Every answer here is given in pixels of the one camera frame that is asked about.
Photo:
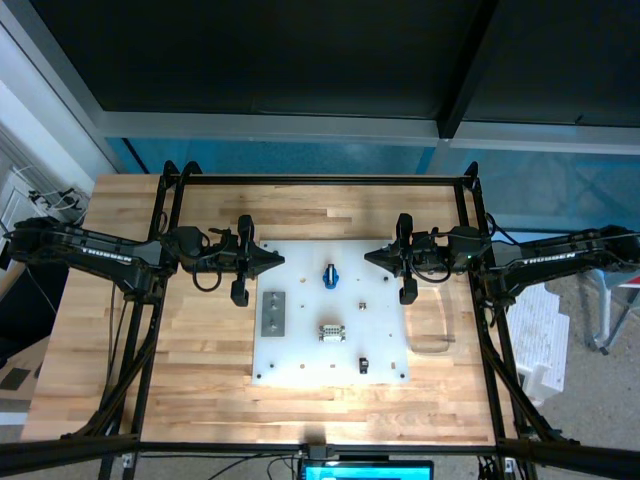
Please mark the black table-level camera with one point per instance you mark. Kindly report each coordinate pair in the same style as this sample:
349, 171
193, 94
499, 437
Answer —
317, 450

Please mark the clear plastic tub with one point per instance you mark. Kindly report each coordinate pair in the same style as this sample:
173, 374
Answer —
430, 325

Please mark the black aluminium frame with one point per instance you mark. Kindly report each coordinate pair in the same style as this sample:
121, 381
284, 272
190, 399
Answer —
75, 447

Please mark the blue clamp with white bar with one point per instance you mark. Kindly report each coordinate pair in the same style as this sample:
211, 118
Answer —
330, 286

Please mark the grey HAN10E connector insert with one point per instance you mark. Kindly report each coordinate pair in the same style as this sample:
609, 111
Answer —
332, 334

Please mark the white task board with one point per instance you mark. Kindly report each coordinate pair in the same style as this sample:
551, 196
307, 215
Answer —
300, 345

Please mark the laptop screen with blue edge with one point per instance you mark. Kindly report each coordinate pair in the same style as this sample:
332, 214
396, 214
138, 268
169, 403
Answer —
365, 474

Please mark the brown cardboard box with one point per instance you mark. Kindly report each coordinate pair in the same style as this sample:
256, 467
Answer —
30, 360

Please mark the grey metal chair legs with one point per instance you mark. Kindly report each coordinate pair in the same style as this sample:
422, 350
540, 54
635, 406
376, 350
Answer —
602, 300

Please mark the white foam packing block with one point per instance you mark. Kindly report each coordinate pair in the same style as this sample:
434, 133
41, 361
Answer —
540, 340

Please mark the black connector housing block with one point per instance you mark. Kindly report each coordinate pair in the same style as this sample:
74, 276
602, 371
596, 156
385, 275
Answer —
364, 365

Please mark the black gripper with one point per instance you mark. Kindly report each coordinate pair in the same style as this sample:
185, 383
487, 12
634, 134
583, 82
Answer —
225, 255
425, 255

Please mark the grey metal plate with posts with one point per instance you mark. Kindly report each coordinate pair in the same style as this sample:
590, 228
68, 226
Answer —
273, 314

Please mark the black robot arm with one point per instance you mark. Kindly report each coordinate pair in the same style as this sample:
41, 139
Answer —
550, 257
100, 252

